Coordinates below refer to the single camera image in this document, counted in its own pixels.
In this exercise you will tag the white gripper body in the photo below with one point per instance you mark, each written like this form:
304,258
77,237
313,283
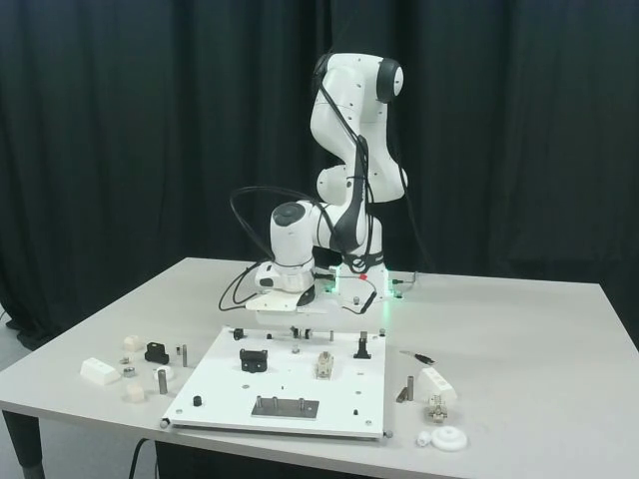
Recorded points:
279,317

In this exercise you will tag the thick metal round peg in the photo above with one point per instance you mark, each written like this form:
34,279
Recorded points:
162,384
259,403

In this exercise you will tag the metal square peg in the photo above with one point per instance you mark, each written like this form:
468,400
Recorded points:
401,395

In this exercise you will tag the black round cap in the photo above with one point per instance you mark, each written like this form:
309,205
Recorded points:
197,401

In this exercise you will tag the flat white mounting plate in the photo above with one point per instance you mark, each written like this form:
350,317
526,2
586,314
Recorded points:
272,302

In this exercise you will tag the beige metal board connector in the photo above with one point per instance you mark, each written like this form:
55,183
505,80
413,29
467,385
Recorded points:
322,365

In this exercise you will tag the white task board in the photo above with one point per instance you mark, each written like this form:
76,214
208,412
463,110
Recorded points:
279,384

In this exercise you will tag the black USB plug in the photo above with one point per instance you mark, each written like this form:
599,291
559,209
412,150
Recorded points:
362,347

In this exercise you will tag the bent metal rod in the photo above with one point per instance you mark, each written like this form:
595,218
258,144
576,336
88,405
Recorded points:
412,278

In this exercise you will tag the white medium gear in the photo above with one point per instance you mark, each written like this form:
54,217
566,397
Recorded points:
171,375

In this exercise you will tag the black D-SUB plug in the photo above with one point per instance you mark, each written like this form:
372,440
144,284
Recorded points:
156,351

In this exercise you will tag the white holder with holes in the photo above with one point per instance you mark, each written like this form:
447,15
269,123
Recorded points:
100,370
438,383

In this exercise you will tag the beige metal connector plug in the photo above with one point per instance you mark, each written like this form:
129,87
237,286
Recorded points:
435,404

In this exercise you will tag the small white cube holder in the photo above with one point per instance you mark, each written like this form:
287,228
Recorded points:
134,392
131,344

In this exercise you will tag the white small gear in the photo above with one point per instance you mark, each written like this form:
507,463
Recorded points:
423,438

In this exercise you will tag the metal BNC plug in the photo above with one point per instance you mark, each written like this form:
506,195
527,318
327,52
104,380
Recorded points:
130,372

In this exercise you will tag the small metal nut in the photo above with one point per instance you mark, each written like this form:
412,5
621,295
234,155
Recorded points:
125,359

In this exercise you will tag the white large gear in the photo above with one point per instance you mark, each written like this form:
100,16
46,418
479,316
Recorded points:
449,440

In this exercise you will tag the black curtains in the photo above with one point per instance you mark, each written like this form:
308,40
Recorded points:
75,125

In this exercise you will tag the dark table leg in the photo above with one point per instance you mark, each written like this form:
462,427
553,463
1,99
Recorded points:
22,444

